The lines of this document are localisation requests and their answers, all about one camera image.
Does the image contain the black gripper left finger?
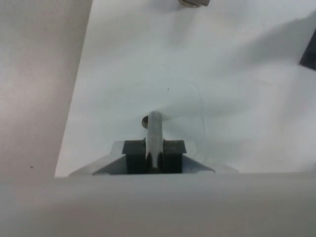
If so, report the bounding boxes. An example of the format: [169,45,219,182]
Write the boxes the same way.
[92,139,149,175]

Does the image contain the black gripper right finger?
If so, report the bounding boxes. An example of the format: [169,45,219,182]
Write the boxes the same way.
[159,139,216,175]

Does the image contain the metal round peg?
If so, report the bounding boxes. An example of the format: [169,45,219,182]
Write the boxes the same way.
[145,111,165,174]

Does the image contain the metal square peg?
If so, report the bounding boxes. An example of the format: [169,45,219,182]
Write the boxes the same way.
[177,0,211,8]

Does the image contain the white task board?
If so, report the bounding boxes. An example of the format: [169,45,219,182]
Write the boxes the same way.
[54,0,316,179]

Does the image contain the black tall plug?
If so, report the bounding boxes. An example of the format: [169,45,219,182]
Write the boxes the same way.
[299,29,316,69]

